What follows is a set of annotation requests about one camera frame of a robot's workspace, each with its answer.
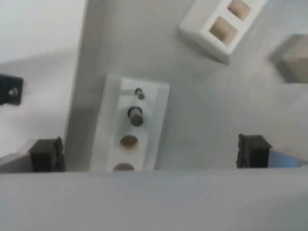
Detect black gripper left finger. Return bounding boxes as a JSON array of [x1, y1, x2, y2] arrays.
[[0, 136, 67, 174]]

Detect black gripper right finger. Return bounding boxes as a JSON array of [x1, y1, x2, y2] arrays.
[[236, 133, 308, 169]]

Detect white round peg holder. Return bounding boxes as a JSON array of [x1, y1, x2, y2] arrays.
[[89, 73, 170, 173]]

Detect thin metal round peg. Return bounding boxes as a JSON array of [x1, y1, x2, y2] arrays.
[[134, 87, 146, 100]]

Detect white square peg holder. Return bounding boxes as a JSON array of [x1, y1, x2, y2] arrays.
[[178, 0, 268, 65]]

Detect cream small holder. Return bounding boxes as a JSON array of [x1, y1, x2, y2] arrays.
[[269, 33, 308, 84]]

